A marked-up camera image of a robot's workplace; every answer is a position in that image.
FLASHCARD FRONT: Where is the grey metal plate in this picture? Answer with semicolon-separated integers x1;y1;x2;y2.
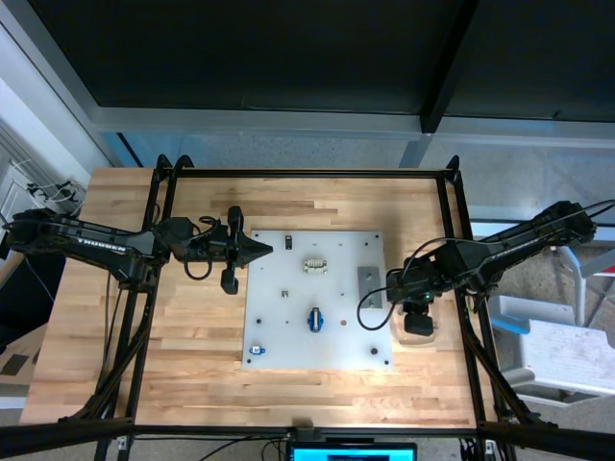
357;265;384;309

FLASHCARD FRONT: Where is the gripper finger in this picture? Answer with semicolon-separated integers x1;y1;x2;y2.
238;228;275;252
238;248;275;271

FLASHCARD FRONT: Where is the black cable loop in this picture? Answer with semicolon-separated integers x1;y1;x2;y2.
184;252;216;281
356;282;403;332

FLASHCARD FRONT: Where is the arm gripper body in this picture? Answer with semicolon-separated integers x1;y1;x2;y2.
218;205;245;296
402;300;435;336

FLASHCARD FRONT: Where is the white board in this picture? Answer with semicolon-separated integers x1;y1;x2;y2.
238;230;396;371

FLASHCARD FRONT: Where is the blue laptop screen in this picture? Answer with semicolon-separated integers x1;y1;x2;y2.
286;441;418;461

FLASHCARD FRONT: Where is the blue round socket holder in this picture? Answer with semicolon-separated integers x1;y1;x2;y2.
305;306;327;334

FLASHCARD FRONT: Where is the long black camera cable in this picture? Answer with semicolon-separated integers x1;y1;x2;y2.
402;236;476;279

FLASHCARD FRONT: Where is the small black camera box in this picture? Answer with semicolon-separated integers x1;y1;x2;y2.
292;416;322;441

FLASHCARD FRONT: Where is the black aluminium frame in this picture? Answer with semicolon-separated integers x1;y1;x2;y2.
0;153;615;461

